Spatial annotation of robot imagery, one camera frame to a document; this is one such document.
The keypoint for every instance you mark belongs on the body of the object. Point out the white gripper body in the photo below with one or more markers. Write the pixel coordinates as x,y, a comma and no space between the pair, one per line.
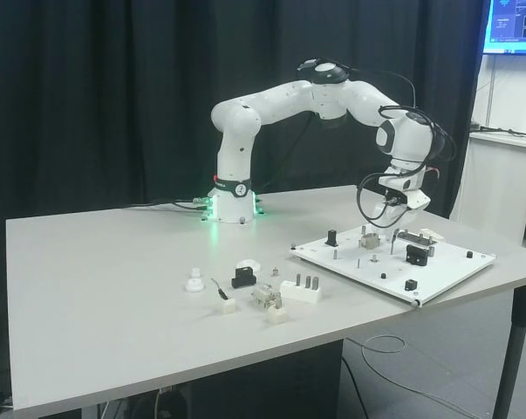
391,216

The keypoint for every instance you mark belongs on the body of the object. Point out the thin metal square peg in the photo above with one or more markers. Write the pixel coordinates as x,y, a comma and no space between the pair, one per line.
393,246

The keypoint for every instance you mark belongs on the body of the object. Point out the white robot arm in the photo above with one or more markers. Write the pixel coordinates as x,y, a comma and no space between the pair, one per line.
236,144

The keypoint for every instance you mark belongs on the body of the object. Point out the large metal square peg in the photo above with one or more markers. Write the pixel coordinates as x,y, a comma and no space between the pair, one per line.
316,283

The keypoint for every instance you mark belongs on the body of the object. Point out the white peg holder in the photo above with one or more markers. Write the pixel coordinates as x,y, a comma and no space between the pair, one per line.
304,294

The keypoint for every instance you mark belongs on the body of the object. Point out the white task board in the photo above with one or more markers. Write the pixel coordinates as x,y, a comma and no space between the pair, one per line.
376,279

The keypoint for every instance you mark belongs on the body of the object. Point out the white cabinet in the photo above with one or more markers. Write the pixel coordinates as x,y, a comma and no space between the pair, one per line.
498,187

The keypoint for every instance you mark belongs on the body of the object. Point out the small metal bolt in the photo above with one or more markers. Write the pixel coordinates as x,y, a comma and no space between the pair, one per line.
275,272

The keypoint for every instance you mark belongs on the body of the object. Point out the grey multi-pin waterproof plug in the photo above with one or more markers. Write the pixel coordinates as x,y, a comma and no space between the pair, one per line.
266,296

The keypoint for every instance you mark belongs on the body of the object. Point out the white large gear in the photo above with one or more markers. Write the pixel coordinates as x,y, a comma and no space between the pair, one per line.
250,264

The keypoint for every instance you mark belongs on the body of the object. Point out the small white plug holder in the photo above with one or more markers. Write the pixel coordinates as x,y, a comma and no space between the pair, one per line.
276,316
227,306

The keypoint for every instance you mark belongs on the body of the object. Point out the black table leg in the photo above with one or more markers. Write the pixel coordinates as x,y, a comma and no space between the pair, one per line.
513,349

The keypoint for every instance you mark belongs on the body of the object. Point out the white small gear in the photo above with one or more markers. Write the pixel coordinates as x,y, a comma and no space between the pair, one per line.
196,273

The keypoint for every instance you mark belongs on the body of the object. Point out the white medium gear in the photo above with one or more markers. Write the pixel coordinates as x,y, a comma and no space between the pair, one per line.
195,286

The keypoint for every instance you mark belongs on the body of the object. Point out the blue screen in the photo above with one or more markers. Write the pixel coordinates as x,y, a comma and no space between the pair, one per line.
515,26

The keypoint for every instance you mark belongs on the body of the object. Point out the black curtains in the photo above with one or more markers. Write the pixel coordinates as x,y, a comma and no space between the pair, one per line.
92,87

